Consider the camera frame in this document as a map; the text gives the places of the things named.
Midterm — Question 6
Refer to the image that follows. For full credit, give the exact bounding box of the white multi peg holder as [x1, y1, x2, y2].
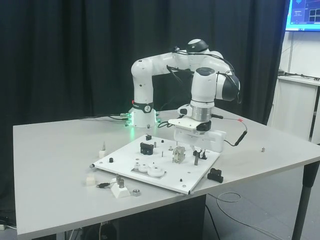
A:
[110, 183, 130, 199]

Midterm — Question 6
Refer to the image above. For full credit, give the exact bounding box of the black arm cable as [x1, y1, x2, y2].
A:
[165, 44, 243, 105]

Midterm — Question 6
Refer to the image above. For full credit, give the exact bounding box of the black curtain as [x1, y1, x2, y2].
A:
[0, 0, 289, 227]

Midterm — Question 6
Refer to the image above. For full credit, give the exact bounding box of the grey floor cable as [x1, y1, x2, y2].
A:
[206, 191, 302, 240]

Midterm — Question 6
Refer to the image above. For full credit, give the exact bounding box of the black base cable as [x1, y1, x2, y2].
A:
[83, 112, 133, 121]

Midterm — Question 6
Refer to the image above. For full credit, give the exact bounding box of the beige waterproof plug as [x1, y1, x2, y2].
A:
[171, 146, 187, 166]

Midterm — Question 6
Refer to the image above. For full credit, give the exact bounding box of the white mounting plate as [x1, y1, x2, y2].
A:
[167, 117, 201, 131]

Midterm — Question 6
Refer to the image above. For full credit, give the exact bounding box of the black cabinet under table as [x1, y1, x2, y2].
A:
[64, 193, 207, 240]

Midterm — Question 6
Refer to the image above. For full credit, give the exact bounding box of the white large gear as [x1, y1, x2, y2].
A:
[147, 165, 166, 178]

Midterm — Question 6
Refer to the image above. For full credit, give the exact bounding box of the silver flange ring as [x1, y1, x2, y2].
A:
[190, 104, 213, 122]

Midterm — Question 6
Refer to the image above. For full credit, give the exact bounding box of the white task board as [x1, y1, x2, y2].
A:
[89, 134, 223, 196]

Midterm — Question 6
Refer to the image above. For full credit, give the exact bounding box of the dark table leg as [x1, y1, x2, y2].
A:
[291, 162, 315, 240]

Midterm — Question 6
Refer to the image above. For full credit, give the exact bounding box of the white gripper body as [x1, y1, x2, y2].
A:
[173, 128, 227, 153]

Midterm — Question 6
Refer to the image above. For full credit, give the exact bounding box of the white cabinet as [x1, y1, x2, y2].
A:
[268, 74, 320, 145]

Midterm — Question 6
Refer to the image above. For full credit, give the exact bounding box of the blue screen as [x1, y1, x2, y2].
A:
[284, 0, 320, 33]

